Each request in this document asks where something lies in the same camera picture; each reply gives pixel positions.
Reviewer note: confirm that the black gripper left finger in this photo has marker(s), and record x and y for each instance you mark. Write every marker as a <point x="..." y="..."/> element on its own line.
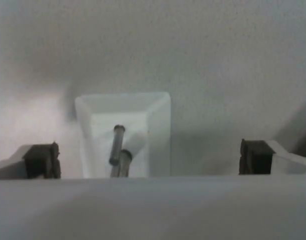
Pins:
<point x="39" y="162"/>

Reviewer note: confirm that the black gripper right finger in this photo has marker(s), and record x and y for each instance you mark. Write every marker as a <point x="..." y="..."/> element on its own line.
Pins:
<point x="255" y="160"/>

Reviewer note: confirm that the metal round peg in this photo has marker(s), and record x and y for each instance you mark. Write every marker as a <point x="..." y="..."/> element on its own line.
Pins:
<point x="116" y="145"/>
<point x="124" y="163"/>

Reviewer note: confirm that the white round peg holder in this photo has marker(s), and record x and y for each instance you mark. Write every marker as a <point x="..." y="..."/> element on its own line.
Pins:
<point x="157" y="130"/>

